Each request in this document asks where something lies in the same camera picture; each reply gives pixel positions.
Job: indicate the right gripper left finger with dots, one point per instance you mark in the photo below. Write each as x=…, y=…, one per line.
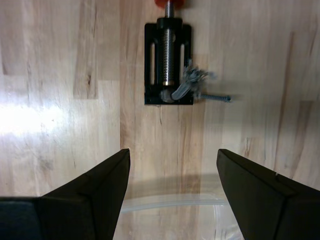
x=82, y=207

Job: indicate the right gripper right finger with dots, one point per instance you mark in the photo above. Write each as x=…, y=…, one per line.
x=262, y=205

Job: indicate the clear plastic container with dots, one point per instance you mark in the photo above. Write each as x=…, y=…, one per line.
x=175, y=203

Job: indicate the black clamp with red knob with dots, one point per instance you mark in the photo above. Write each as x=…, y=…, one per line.
x=167, y=50

